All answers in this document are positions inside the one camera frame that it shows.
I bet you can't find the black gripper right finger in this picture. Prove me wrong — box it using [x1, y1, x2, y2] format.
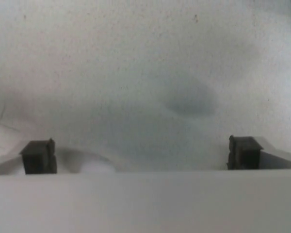
[226, 134, 291, 170]

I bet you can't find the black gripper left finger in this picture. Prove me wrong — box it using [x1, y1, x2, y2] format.
[0, 137, 58, 175]

